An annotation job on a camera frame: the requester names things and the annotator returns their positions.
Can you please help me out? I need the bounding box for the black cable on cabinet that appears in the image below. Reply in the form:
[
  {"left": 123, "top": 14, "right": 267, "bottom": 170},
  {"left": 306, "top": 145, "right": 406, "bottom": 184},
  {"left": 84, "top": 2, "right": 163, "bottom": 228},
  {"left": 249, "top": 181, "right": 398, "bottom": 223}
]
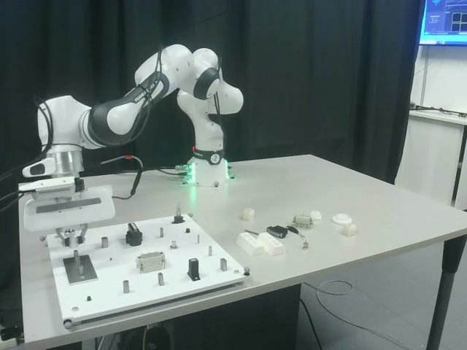
[{"left": 408, "top": 104, "right": 467, "bottom": 119}]

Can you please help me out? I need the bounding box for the white holder with holes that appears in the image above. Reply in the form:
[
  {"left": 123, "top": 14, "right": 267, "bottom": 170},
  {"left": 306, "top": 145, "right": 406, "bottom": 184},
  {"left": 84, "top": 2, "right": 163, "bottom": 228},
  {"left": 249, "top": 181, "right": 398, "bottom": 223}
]
[
  {"left": 236, "top": 231, "right": 265, "bottom": 257},
  {"left": 257, "top": 233, "right": 287, "bottom": 257}
]

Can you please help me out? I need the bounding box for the thin black upright cable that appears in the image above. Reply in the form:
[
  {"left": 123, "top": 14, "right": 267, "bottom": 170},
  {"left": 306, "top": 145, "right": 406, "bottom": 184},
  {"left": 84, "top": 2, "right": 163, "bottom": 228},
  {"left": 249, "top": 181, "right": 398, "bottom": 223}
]
[{"left": 213, "top": 60, "right": 226, "bottom": 150}]

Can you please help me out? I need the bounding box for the silver wrist ring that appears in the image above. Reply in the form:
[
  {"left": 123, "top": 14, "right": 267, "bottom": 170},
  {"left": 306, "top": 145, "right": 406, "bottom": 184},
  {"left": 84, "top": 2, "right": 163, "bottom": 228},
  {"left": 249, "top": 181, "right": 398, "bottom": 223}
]
[{"left": 49, "top": 145, "right": 85, "bottom": 179}]

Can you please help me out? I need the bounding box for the thin rod with red tag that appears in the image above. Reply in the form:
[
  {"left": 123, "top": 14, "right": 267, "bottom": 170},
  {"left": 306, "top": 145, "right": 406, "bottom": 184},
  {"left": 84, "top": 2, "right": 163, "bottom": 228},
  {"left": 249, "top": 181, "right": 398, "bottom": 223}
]
[{"left": 101, "top": 154, "right": 147, "bottom": 166}]

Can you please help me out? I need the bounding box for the black base cable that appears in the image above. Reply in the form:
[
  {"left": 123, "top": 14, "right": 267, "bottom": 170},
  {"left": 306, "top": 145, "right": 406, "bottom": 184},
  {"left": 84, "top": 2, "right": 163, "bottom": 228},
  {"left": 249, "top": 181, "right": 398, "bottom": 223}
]
[{"left": 140, "top": 165, "right": 190, "bottom": 180}]

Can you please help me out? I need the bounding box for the dark table leg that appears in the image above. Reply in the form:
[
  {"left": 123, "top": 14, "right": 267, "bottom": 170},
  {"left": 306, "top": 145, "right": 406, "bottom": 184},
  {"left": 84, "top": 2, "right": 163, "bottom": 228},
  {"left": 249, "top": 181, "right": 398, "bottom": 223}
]
[{"left": 426, "top": 236, "right": 462, "bottom": 350}]

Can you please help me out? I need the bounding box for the black forearm cable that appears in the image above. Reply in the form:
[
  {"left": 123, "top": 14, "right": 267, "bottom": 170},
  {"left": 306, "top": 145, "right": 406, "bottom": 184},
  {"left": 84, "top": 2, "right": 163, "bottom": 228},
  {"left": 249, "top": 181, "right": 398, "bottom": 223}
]
[{"left": 126, "top": 45, "right": 166, "bottom": 143}]

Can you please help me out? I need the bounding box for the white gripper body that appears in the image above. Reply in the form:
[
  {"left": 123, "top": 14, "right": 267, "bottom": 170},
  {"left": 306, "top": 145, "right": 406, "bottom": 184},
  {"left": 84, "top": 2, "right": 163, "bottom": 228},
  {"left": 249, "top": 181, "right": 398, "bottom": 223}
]
[{"left": 23, "top": 184, "right": 117, "bottom": 233}]

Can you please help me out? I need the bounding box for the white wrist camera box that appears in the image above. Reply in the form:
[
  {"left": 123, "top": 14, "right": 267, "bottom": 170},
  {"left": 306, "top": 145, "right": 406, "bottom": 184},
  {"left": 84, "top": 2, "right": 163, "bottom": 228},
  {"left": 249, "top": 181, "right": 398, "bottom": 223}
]
[{"left": 22, "top": 155, "right": 56, "bottom": 179}]

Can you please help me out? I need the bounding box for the grey floor cable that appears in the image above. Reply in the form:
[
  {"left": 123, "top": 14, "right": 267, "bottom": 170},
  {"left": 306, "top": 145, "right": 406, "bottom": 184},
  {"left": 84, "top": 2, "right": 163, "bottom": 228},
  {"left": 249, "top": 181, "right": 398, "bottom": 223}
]
[{"left": 315, "top": 279, "right": 467, "bottom": 350}]

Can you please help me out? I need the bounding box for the white cabinet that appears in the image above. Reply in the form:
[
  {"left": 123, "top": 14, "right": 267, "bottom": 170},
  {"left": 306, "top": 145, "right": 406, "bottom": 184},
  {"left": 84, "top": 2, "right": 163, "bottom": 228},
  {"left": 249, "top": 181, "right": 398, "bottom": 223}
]
[{"left": 395, "top": 45, "right": 467, "bottom": 211}]

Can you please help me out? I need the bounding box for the black camera cable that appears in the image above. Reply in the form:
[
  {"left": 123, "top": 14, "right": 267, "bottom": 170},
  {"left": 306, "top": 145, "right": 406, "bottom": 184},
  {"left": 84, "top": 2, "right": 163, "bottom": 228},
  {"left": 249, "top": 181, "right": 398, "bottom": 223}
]
[{"left": 0, "top": 166, "right": 28, "bottom": 205}]

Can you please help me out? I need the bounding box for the flat white wrist plate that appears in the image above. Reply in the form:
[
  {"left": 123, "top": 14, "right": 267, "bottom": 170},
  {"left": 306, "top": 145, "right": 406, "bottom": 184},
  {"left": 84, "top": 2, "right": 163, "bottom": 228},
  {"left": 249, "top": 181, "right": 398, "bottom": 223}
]
[{"left": 18, "top": 177, "right": 80, "bottom": 200}]

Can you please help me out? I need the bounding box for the blue screen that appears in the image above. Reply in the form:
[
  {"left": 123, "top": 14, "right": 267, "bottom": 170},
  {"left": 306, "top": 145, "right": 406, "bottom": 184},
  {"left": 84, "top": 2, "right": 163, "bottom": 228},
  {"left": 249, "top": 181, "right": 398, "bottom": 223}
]
[{"left": 418, "top": 0, "right": 467, "bottom": 47}]

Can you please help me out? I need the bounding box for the black curtain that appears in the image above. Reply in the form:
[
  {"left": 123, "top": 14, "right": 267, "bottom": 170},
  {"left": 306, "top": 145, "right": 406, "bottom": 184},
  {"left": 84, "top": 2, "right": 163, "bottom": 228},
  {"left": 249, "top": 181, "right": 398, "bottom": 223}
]
[{"left": 0, "top": 0, "right": 427, "bottom": 216}]

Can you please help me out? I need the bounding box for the white task board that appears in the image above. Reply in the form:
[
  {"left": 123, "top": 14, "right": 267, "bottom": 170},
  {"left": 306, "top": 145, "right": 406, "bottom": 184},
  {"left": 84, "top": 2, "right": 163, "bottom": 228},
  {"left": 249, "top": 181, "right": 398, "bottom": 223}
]
[{"left": 39, "top": 213, "right": 253, "bottom": 329}]

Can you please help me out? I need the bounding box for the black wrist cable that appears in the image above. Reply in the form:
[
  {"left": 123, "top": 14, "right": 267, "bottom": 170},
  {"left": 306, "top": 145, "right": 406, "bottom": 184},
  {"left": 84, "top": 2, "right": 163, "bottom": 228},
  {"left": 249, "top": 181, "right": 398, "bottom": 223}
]
[{"left": 34, "top": 95, "right": 55, "bottom": 154}]

